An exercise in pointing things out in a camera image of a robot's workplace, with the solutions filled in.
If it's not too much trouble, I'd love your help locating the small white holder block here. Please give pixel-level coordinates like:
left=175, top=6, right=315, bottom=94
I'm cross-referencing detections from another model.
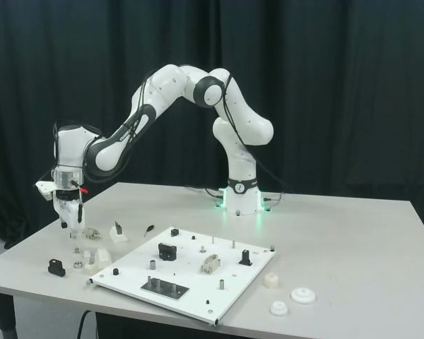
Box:
left=263, top=273, right=281, bottom=290

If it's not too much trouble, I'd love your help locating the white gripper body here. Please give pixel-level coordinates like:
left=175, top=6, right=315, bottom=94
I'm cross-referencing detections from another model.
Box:
left=53, top=198, right=86, bottom=232

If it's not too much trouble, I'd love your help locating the dark table leg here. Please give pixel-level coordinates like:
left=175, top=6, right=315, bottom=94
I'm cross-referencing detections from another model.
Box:
left=0, top=290, right=16, bottom=339

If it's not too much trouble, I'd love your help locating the white medium gear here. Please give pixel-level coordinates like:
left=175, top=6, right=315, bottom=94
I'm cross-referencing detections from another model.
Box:
left=269, top=299, right=290, bottom=316

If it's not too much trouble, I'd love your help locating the white holder with round pegs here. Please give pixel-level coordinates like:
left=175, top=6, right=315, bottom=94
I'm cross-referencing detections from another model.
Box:
left=84, top=248, right=113, bottom=275

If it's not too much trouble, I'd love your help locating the white holder with square pegs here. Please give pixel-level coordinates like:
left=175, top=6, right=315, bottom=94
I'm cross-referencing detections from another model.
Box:
left=109, top=220, right=129, bottom=244

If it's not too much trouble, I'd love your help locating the grey metal plug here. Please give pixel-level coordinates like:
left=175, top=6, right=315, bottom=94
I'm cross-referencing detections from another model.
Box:
left=82, top=227, right=102, bottom=242

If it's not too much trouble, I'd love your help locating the black cable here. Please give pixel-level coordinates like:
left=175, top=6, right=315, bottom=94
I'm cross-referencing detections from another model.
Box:
left=119, top=69, right=160, bottom=149
left=221, top=69, right=285, bottom=210
left=77, top=309, right=94, bottom=339
left=185, top=184, right=228, bottom=208

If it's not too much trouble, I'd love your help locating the black curtain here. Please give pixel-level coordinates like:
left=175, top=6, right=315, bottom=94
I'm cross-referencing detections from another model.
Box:
left=0, top=0, right=424, bottom=250

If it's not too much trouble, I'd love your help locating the black D-SUB plug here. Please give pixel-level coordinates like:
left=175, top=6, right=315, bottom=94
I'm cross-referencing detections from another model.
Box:
left=47, top=258, right=67, bottom=277

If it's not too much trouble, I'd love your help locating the white large gear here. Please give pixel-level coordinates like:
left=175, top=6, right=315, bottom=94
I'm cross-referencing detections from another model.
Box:
left=290, top=287, right=317, bottom=305

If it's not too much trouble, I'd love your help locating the thin black rod red tag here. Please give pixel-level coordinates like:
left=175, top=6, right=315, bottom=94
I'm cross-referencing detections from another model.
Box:
left=70, top=180, right=90, bottom=225

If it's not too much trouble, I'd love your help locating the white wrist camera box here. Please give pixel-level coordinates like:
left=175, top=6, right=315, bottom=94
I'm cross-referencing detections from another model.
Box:
left=35, top=180, right=57, bottom=202

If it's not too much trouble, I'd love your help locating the white task board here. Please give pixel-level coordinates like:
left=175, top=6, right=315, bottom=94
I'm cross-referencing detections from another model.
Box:
left=87, top=225, right=278, bottom=326

